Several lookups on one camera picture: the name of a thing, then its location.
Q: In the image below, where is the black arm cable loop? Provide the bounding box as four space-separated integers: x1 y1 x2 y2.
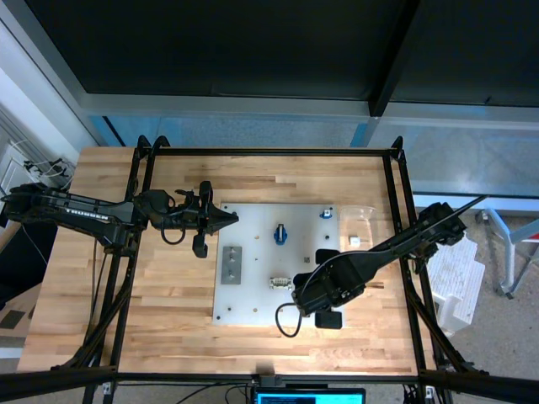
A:
160 225 188 247
275 301 303 339

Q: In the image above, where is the blue connector housing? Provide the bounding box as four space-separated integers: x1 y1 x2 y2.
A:
272 222 291 247

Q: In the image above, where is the white taskboard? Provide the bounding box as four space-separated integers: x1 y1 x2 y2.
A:
212 203 347 328

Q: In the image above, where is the grey metal stand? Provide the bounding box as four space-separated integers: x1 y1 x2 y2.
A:
475 208 539 300

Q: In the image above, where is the tan cardboard box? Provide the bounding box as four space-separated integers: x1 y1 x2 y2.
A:
0 282 43 338

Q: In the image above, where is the beige multi-pin connector housing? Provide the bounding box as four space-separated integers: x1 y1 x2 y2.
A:
269 275 295 292

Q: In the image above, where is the clear plastic tub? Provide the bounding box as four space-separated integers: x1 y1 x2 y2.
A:
339 205 377 256

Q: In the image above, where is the black metal frame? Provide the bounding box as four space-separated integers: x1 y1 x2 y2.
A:
0 134 539 404

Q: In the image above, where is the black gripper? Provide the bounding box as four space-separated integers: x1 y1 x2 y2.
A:
293 248 344 331
184 181 240 259

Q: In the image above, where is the black case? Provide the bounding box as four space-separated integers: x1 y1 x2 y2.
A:
0 221 58 311

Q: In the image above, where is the laptop screen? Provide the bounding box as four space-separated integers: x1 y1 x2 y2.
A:
251 386 367 404

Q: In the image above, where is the grey metal plate with pins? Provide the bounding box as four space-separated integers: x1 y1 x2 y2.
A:
219 245 244 286

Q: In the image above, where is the black table camera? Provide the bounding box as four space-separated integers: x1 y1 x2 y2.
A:
257 364 282 387

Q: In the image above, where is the white foam block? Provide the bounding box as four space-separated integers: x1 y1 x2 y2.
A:
427 235 486 338

